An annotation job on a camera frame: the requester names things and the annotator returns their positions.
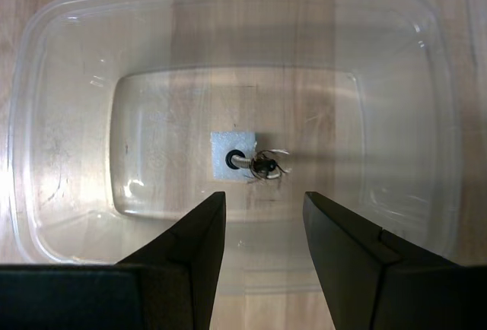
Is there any white foam block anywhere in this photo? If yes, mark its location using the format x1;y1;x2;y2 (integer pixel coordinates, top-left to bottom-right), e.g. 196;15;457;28
211;130;259;182

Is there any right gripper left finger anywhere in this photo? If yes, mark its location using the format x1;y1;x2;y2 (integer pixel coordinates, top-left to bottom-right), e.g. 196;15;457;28
0;192;228;330

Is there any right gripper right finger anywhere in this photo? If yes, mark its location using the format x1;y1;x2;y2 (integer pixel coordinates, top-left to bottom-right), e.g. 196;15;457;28
304;192;487;330

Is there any clear plastic tub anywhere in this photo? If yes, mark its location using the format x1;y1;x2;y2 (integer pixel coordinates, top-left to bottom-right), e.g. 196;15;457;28
7;0;464;297

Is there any red RCA plug with spring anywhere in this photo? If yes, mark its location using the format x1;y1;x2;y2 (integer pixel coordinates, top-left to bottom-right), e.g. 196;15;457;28
224;148;292;186

